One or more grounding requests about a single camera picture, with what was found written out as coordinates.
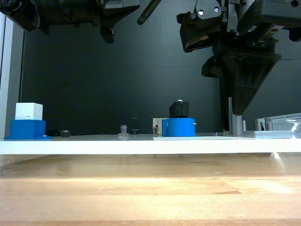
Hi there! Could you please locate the black clamp block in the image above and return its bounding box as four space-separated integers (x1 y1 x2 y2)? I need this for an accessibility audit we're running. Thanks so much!
168 98 190 118

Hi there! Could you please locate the black board corner screw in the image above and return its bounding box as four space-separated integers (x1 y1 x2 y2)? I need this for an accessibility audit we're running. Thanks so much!
131 117 140 135

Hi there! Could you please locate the white task board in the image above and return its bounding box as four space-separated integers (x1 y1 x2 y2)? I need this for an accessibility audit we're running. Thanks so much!
0 133 301 156

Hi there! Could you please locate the white connector housing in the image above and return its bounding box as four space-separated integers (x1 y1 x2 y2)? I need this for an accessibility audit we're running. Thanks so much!
152 118 169 137

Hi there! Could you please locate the black wall post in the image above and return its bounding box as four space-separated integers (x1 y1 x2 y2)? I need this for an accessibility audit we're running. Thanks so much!
218 77 231 132

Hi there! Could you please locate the white cube plug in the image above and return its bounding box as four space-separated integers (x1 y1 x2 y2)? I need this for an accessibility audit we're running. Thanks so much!
15 102 44 121

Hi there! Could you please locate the silver 16mm metal cylinder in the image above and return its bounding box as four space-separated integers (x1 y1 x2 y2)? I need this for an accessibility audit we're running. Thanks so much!
227 96 243 137

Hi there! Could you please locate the blue square socket base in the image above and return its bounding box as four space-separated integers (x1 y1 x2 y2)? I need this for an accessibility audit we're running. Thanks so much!
4 119 53 141

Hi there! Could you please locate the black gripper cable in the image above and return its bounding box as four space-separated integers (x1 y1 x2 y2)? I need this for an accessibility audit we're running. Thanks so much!
137 0 162 25

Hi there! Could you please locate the grey metal block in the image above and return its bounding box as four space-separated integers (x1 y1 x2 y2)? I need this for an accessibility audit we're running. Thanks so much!
222 129 293 139

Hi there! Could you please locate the clear plastic tub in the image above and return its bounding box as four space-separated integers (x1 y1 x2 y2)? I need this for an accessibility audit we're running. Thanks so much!
254 112 301 140

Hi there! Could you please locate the blue round mount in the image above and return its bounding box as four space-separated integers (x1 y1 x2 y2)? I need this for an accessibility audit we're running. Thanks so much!
161 117 198 137

